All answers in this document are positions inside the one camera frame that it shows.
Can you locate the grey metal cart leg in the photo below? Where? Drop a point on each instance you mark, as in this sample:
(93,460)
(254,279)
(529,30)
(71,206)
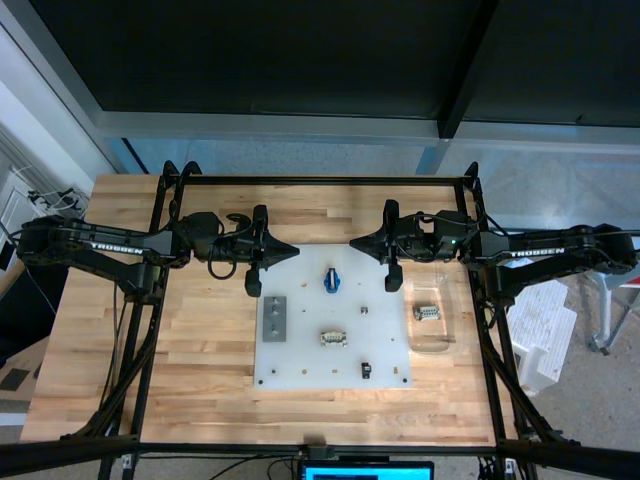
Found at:
(605,320)

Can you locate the beige HAN10E hub socket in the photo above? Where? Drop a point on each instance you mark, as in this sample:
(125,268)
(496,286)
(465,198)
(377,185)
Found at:
(334,338)

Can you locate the brown cardboard box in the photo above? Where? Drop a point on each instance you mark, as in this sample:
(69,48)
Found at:
(30,360)

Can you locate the blue clamp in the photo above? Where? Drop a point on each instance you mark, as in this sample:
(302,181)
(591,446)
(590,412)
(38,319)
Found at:
(331,281)

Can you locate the white styrofoam block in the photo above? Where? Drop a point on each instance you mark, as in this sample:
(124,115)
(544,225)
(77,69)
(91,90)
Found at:
(540,325)

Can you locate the screen with blue edge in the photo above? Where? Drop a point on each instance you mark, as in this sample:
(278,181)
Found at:
(365,472)

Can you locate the white plastic board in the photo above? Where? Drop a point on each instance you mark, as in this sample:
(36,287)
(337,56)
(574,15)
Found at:
(310,350)

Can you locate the black table-level camera box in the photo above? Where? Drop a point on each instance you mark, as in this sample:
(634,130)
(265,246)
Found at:
(320,452)

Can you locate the clear plastic tub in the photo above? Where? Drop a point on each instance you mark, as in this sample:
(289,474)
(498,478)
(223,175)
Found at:
(435,337)

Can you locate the black connector housing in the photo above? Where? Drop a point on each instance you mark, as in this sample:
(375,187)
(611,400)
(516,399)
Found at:
(366,370)

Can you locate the beige HAN10E connector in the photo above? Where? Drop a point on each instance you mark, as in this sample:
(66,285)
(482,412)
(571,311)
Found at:
(424,313)

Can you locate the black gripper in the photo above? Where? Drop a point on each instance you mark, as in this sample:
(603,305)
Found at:
(240,249)
(412,242)

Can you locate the grey metal block with pegs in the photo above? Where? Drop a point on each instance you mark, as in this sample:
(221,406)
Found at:
(274,320)

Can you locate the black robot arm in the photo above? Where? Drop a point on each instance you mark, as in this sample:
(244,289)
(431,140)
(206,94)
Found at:
(115,246)
(537,252)

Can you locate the black table frame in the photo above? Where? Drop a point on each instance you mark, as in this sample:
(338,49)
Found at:
(320,179)

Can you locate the black upright post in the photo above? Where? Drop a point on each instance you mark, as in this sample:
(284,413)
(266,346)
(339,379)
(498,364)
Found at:
(465,70)

